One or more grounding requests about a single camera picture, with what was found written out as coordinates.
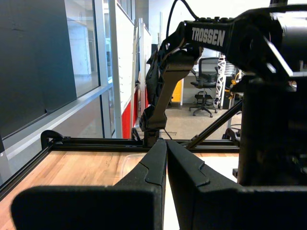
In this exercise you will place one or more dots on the white partition wall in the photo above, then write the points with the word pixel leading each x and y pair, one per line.
pixel 124 60

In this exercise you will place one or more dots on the white lattice stand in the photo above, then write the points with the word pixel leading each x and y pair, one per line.
pixel 220 79

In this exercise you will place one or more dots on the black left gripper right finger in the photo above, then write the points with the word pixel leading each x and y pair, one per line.
pixel 227 208

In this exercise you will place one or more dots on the clear plastic tub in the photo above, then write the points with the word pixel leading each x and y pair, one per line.
pixel 129 163

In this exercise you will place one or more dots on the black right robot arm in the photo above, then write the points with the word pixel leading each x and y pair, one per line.
pixel 208 38

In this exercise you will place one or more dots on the red partition panel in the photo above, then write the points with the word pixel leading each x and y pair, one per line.
pixel 126 119
pixel 136 105

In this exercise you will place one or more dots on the yellow cabinet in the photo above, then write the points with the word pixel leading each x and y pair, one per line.
pixel 178 93

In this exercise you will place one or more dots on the black office chair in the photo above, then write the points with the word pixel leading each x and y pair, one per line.
pixel 206 79

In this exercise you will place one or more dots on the black metal frame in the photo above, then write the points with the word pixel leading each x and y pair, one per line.
pixel 96 141

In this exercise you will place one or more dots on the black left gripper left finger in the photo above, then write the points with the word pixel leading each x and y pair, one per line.
pixel 96 206

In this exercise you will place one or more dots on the grey window frame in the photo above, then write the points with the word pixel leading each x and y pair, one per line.
pixel 100 48

